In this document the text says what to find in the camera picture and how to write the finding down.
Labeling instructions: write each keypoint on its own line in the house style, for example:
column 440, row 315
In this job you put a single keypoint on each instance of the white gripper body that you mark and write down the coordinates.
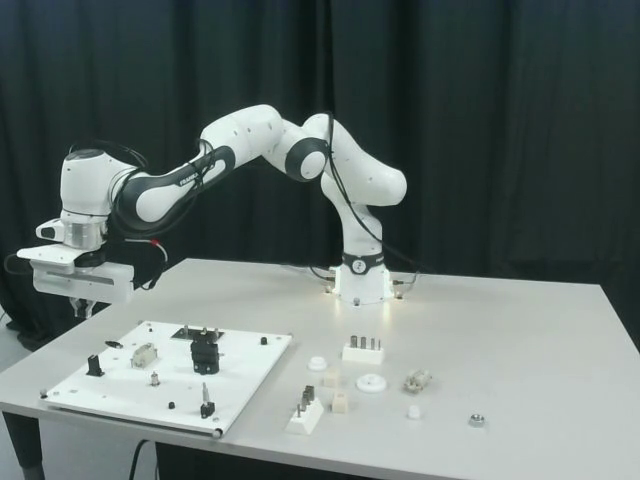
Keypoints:
column 85, row 282

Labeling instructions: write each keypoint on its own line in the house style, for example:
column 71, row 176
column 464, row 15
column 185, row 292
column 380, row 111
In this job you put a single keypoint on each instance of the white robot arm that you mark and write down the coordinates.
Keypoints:
column 250, row 135

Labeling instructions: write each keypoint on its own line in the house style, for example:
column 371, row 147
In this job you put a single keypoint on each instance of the white flat mounting plate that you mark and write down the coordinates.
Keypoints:
column 47, row 252

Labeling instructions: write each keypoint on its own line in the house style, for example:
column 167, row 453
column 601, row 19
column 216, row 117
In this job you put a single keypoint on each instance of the black Ethernet plug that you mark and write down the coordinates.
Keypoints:
column 94, row 366

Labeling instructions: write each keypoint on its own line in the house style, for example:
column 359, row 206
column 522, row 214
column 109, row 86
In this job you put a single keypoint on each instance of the metal BNC plug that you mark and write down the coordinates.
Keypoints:
column 154, row 379

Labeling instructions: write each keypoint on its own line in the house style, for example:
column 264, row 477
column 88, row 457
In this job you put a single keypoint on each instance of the white task board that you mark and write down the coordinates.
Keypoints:
column 170, row 390

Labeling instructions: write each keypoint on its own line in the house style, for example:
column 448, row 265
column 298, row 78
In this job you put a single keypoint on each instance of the black D-SUB plug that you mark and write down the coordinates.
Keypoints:
column 205, row 355

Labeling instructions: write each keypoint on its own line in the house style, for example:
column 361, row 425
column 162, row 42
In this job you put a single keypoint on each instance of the metal bolt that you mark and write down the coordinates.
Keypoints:
column 205, row 395

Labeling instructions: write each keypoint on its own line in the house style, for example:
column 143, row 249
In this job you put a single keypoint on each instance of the black under-table cabinet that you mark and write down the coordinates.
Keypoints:
column 225, row 465

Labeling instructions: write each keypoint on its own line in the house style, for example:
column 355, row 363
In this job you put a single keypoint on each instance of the medium metal square peg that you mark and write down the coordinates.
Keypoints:
column 303, row 401

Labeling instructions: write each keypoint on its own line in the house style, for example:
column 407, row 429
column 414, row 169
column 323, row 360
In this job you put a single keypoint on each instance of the white medium gear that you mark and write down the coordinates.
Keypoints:
column 316, row 363

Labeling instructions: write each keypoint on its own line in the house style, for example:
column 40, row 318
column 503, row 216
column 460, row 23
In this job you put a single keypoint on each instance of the large metal square peg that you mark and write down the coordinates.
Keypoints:
column 309, row 393

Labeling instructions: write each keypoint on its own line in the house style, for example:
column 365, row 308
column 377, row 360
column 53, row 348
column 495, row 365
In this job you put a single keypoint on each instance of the white square peg holder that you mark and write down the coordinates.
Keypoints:
column 305, row 422

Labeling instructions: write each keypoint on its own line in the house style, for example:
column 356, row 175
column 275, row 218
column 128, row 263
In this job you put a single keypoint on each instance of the cream cube block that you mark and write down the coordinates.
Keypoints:
column 330, row 378
column 338, row 402

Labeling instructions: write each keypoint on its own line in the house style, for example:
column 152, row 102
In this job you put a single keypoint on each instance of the white round peg holder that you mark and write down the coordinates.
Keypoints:
column 362, row 356

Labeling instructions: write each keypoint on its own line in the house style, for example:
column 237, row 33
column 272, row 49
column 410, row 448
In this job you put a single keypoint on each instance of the white large gear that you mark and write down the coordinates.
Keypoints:
column 370, row 384

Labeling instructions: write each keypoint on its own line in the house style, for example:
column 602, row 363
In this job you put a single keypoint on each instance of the white small gear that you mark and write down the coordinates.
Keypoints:
column 412, row 413

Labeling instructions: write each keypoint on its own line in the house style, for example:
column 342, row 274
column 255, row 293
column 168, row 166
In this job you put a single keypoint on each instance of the metal hex nut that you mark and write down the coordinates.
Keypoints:
column 474, row 420

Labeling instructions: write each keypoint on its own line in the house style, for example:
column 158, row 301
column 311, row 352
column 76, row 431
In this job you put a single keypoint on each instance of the black curtain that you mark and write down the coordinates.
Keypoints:
column 475, row 100

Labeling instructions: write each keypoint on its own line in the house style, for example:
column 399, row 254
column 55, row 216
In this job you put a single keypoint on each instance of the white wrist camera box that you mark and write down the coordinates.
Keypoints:
column 50, row 231

